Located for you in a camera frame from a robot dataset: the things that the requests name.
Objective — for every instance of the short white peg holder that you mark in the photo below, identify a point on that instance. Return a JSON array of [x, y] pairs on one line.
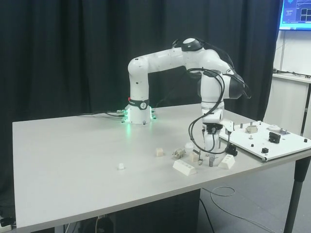
[[227, 160]]

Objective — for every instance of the black plug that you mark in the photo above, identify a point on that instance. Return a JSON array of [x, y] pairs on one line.
[[231, 148]]

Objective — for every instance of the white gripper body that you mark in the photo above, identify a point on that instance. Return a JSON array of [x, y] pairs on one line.
[[208, 143]]

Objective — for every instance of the thin black rod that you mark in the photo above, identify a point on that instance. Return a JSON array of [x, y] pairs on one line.
[[228, 138]]

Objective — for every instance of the black curtain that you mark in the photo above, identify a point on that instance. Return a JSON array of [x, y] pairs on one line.
[[73, 48]]

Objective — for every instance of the white small gear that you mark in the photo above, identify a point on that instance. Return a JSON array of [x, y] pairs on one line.
[[120, 166]]

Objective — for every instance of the long white peg holder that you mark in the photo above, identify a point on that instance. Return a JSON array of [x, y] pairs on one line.
[[184, 168]]

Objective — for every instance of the black table leg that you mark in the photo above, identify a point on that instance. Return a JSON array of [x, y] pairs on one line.
[[297, 194]]

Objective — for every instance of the white cabinet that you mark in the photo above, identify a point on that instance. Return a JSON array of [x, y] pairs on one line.
[[289, 104]]

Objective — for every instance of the thin metal bolt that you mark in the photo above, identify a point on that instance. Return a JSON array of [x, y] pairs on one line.
[[199, 158]]

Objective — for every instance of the small white cube holder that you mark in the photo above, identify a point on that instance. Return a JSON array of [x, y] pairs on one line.
[[159, 152], [193, 158]]

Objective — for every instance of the thin metal round peg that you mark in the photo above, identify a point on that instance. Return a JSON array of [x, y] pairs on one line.
[[219, 144]]

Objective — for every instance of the grey metal plug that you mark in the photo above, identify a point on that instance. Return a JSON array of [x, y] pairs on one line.
[[178, 153]]

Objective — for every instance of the blue screen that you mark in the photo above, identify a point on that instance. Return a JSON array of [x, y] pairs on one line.
[[296, 14]]

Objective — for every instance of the white medium gear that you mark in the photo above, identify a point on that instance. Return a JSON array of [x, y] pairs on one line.
[[188, 146]]

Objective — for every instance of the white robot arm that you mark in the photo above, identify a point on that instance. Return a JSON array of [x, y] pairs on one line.
[[138, 80]]

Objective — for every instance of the white task board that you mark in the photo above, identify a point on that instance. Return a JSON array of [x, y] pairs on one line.
[[255, 145]]

